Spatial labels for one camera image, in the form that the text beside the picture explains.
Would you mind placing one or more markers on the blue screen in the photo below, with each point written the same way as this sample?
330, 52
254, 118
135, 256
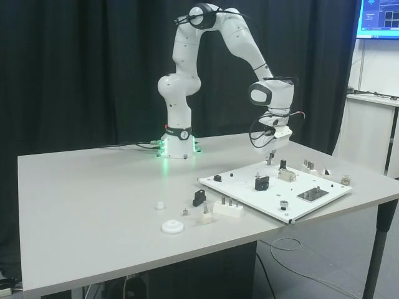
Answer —
378, 18

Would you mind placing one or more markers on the black curtain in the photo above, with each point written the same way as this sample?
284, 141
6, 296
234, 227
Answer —
78, 78

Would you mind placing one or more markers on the black table leg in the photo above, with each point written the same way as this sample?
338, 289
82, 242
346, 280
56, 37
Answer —
382, 236

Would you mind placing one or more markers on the black D-SUB plug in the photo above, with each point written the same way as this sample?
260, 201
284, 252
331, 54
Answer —
199, 201

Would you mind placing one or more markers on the small white holder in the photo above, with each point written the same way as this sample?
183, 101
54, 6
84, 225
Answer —
205, 218

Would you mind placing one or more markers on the small metal peg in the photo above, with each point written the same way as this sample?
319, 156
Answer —
205, 208

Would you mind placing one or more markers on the white task board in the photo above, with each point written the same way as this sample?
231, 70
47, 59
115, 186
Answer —
237, 190

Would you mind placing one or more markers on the metal BNC plug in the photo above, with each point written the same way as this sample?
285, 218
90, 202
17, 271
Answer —
283, 204

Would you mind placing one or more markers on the white small gear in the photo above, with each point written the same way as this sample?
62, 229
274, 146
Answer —
159, 206

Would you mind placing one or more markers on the white large gear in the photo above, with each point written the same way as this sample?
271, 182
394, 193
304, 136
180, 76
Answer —
172, 226

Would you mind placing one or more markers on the long white peg holder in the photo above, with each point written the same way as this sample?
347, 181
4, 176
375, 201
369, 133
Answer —
227, 211
308, 169

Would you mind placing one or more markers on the small metal bolt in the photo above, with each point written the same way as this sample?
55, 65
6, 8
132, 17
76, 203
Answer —
185, 212

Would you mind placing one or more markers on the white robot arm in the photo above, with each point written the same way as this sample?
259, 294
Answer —
184, 62

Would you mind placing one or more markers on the white cabinet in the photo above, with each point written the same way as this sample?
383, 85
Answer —
371, 134

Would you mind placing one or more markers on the small metal connector plug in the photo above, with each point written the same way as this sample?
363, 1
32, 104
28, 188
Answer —
345, 179

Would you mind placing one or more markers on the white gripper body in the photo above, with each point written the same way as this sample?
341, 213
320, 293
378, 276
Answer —
274, 144

